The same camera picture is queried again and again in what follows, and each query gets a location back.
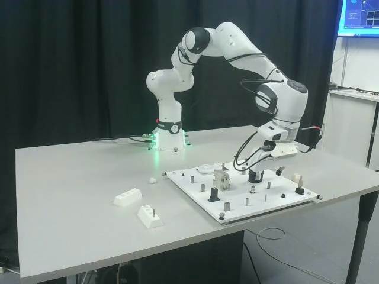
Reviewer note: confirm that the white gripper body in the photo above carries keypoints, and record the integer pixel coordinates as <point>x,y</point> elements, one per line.
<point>262,161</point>

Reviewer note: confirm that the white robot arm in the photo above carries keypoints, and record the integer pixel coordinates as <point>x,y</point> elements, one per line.
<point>237,41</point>

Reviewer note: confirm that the thick metal square peg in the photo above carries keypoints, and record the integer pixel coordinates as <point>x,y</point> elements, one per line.
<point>226,206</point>

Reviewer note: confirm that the white peg holder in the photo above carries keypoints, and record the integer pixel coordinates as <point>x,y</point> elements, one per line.
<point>127,198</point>
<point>148,221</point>

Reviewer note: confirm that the black D-SUB plug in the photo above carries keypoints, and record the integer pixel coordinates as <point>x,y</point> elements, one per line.
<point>255,177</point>

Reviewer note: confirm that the small white plug holder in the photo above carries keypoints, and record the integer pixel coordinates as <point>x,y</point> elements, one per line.
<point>296,177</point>

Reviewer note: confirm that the flat white mounting plate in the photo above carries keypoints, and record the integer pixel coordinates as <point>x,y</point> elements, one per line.
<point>284,149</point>

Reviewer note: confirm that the black Ethernet plug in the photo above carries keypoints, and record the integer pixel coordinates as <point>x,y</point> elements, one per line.
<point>300,190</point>

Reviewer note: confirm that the metal BNC plug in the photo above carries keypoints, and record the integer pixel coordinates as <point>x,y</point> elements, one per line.
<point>253,189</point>

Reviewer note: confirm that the white medium gear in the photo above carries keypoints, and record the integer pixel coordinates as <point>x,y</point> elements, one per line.
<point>217,166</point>

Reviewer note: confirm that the beige connector block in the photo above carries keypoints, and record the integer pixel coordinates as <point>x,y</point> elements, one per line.
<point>221,181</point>

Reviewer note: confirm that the white task board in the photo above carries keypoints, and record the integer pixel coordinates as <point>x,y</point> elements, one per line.
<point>237,211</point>

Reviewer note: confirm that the white large gear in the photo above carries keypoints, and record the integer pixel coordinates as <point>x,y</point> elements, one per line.
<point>205,169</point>

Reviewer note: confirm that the black USB plug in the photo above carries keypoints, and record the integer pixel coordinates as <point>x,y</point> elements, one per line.
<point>213,196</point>

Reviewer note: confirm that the white cabinet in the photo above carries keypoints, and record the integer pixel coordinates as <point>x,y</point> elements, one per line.
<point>349,127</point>

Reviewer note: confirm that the black table leg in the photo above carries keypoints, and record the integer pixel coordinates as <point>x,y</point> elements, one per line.
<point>359,236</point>

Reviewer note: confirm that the white small gear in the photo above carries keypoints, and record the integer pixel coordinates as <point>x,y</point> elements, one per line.
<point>152,180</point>

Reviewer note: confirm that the blue screen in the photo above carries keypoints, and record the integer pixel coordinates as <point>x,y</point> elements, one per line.
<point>359,17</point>

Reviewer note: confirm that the black curtain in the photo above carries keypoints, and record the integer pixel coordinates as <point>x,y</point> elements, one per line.
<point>74,59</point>

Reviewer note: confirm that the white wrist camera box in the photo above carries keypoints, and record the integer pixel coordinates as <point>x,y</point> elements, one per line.
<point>276,136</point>

